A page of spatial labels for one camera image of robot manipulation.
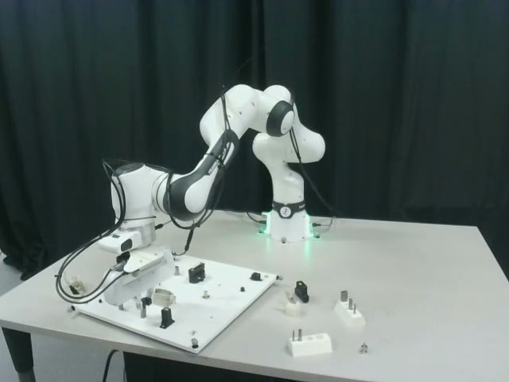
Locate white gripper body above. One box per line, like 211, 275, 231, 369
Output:
103, 247, 177, 308

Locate white round peg holder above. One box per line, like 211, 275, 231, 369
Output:
285, 332, 333, 357

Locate white square peg holder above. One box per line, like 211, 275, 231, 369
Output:
332, 301, 367, 329

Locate white box with dark window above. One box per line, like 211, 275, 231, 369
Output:
98, 233, 142, 253

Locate white task board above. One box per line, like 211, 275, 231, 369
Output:
70, 254, 282, 353

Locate black cabinet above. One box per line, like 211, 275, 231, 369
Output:
122, 349, 259, 382

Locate dark table leg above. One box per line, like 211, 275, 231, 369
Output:
2, 326, 33, 382

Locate black curtains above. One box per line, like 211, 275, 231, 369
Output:
0, 0, 509, 282

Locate black wrist cable bundle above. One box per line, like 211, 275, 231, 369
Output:
55, 158, 176, 303

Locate black power cable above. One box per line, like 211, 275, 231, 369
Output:
103, 349, 125, 382

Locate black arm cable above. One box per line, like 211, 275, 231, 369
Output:
166, 85, 337, 240

